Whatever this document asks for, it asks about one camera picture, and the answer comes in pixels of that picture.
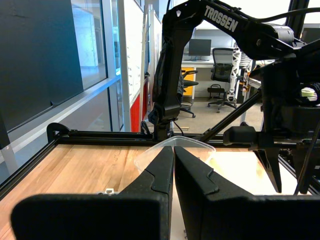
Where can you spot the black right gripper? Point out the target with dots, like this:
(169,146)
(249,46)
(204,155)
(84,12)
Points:
(280,100)

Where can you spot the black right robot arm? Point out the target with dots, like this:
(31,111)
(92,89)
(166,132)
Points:
(172,75)

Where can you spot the white lattice structure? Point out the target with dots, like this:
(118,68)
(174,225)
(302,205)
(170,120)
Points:
(235,65)

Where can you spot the green tape roll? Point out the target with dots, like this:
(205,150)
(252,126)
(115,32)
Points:
(308,93)

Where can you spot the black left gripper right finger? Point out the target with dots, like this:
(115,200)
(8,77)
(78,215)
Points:
(237,220)

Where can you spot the white partition with red panel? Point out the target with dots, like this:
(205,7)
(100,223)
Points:
(133,62)

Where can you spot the white desk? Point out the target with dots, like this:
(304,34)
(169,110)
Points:
(200,64)

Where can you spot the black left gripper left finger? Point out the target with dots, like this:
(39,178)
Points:
(95,217)

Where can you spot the dark glass window panel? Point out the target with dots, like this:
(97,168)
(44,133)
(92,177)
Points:
(37,62)

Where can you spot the clear plastic tub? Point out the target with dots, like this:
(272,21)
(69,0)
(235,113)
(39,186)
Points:
(190,143)

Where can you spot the clear glass window pane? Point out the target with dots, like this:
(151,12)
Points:
(92,50)

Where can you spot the black mesh office chair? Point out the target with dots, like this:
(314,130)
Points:
(221,72)

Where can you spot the black computer monitor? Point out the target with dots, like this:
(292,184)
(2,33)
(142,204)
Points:
(200,47)
(312,35)

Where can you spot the yellow cabinet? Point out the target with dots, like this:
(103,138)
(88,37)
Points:
(190,90)

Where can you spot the black aluminium frame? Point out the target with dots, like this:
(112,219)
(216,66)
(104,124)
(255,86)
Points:
(100,135)

